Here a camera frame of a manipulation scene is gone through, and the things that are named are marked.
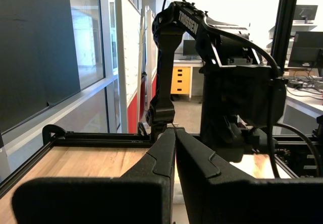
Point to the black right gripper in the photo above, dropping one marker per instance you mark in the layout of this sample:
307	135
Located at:
239	95

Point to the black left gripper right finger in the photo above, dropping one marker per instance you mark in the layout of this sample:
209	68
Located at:
239	201

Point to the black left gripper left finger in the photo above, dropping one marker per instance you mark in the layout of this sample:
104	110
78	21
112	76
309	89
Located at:
101	201

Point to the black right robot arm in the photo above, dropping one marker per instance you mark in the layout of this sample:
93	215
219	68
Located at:
166	82

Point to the white office desk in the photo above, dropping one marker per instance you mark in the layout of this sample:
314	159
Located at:
195	63
302	100

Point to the yellow drawer cabinet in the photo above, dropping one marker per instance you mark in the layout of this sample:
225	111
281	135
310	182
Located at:
180	80

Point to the black computer monitor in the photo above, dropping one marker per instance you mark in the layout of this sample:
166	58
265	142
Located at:
190	48
306	48
305	12

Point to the white and red partition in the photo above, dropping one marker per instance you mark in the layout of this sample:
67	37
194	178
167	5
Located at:
152	52
131	57

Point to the black aluminium rig frame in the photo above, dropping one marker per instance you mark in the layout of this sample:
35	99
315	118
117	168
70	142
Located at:
101	136

